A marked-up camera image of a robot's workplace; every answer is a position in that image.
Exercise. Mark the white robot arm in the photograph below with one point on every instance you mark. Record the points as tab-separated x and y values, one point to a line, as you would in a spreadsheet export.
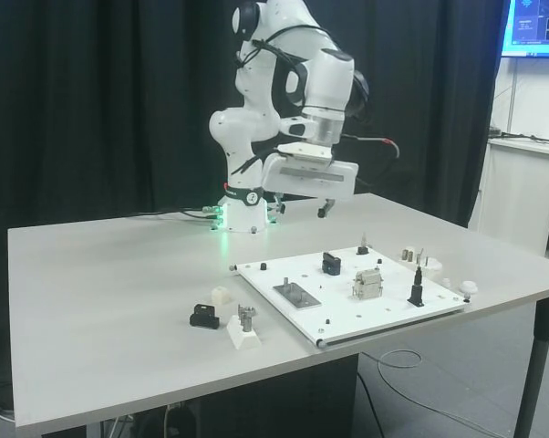
256	132

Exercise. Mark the metal peg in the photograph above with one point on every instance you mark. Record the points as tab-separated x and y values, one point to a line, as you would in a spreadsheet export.
245	321
421	258
409	253

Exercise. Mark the white small gear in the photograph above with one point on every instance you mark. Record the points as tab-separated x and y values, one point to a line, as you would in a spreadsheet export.
447	281

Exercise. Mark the white medium gear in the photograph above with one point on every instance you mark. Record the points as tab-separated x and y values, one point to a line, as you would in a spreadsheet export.
468	287

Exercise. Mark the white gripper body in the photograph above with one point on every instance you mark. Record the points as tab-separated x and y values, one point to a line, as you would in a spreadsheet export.
311	182

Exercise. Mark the small white block holder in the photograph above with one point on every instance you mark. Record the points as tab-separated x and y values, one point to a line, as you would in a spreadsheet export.
220	295

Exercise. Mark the black cabinet under table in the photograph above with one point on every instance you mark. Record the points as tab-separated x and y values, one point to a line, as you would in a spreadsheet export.
279	401

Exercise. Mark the white task board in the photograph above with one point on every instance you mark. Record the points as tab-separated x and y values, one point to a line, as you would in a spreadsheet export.
347	310

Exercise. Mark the black curtains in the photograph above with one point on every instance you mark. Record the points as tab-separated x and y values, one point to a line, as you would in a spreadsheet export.
96	114

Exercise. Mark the flat white mount plate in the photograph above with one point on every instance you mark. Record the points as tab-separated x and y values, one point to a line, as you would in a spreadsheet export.
304	154

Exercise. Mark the blue screen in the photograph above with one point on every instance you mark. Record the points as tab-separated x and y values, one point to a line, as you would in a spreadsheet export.
539	27

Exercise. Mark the small white camera box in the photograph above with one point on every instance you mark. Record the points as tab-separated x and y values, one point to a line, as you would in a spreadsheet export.
297	128

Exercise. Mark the white cabinet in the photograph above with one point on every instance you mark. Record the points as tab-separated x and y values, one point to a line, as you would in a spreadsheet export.
521	191

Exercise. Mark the beige waterproof plug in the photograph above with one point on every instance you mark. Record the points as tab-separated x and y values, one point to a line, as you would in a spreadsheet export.
368	285

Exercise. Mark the black table leg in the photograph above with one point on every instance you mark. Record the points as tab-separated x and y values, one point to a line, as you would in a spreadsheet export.
540	365

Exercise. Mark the black block connector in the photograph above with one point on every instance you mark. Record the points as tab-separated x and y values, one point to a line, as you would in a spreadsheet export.
331	264

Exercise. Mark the black D-SUB plug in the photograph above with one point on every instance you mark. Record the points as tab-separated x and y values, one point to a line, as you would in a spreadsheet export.
204	319

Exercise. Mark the white peg holder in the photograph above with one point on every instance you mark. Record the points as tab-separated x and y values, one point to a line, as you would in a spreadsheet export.
429	270
245	340

